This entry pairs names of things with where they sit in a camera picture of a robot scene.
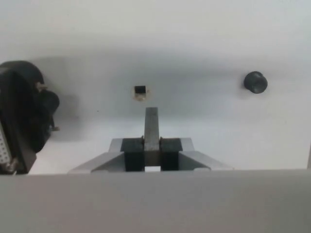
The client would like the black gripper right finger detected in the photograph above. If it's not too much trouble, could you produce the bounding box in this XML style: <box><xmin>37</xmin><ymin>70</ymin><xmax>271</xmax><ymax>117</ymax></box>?
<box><xmin>159</xmin><ymin>136</ymin><xmax>232</xmax><ymax>172</ymax></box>

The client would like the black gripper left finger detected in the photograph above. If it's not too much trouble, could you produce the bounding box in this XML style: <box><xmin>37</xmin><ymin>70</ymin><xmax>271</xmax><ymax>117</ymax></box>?
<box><xmin>68</xmin><ymin>137</ymin><xmax>146</xmax><ymax>174</ymax></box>

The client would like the metal square peg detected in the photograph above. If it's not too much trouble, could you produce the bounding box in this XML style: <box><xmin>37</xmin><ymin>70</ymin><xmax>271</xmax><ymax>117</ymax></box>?
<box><xmin>143</xmin><ymin>107</ymin><xmax>161</xmax><ymax>172</ymax></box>

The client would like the white task board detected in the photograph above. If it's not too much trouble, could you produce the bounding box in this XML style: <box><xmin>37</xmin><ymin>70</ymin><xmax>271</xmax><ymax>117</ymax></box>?
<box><xmin>0</xmin><ymin>0</ymin><xmax>311</xmax><ymax>176</ymax></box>

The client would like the black D-SUB plug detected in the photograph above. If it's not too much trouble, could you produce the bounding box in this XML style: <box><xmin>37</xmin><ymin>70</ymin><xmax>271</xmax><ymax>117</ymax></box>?
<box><xmin>0</xmin><ymin>60</ymin><xmax>60</xmax><ymax>174</ymax></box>

